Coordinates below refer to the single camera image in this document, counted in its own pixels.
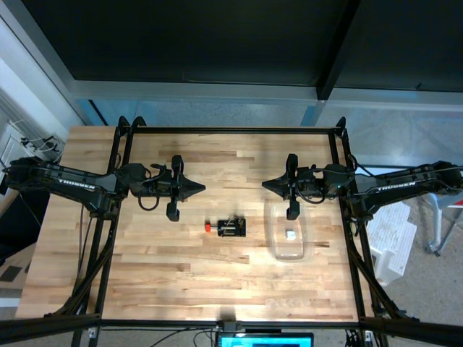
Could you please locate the black vertical post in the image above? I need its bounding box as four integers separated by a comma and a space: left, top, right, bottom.
316, 0, 362, 101

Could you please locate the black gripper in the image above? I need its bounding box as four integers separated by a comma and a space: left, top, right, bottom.
261, 153, 328, 220
139, 154, 207, 222

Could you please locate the brown cardboard box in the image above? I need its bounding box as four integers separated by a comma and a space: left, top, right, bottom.
0, 242, 39, 290

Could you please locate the grey metal stand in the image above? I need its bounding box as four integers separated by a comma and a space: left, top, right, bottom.
421, 191, 463, 258

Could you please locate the clear plastic tub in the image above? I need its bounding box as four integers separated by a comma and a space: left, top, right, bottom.
266, 202, 315, 265

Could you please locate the black table frame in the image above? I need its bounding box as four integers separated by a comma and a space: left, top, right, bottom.
0, 115, 463, 347

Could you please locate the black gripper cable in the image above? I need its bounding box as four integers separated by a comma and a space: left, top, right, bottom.
296, 165, 326, 206
137, 163, 168, 212

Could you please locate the blue-edged screen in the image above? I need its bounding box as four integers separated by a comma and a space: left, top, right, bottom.
216, 332, 315, 347

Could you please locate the black vise with red knob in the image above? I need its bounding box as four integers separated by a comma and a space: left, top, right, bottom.
204, 215, 248, 239

